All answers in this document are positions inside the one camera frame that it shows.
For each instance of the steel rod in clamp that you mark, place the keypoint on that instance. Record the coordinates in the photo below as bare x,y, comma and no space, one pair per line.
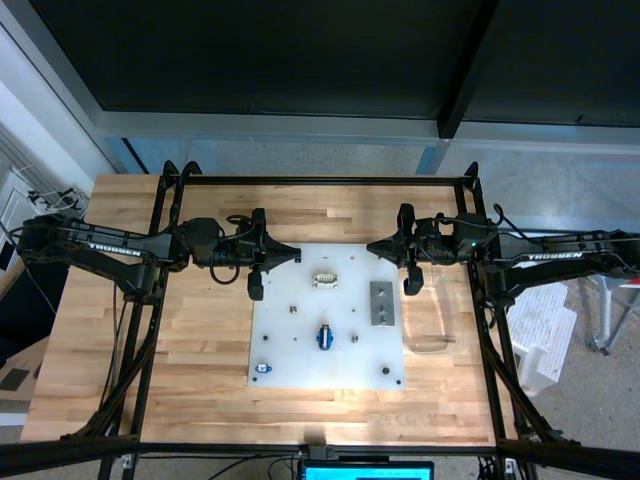
326,337

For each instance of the white foam packing block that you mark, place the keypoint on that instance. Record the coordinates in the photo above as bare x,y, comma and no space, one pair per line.
545,320

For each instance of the blue laptop screen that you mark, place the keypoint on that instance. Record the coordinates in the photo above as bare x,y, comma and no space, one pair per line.
365,472

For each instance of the grey metal block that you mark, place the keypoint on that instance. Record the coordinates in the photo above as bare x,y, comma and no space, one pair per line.
382,302

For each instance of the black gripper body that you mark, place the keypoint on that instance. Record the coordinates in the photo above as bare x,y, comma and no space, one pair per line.
256,287
413,282

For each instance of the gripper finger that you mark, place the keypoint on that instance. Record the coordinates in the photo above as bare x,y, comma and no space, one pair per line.
280,260
392,256
392,242
280,247

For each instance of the black equipment case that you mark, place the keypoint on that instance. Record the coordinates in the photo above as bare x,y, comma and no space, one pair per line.
25,310

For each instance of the brown cardboard box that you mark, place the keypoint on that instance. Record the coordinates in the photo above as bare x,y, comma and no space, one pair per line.
25,352

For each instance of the small blue clamp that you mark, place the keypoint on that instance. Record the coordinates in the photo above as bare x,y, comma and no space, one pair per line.
257,369

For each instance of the clear plastic tub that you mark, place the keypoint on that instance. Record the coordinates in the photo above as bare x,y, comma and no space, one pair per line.
430,348

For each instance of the white task board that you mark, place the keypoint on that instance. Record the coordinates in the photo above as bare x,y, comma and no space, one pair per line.
310,310

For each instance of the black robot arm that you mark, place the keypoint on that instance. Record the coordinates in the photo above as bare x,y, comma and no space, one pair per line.
550,257
125,246

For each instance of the dark window with aluminium frame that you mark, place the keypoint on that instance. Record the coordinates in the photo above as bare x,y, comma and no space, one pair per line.
250,50

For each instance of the beige multi-pin connector housing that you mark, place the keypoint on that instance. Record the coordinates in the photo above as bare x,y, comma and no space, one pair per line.
326,280

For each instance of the red panel wheeled stand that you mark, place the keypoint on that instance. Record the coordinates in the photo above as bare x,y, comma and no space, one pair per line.
605,310

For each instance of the large blue clamp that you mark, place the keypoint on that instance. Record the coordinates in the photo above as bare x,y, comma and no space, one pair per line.
317,340

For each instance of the black aluminium frame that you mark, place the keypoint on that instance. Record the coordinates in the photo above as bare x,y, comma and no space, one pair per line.
320,180

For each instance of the small black mount block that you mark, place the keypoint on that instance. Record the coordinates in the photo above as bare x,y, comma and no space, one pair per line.
320,452

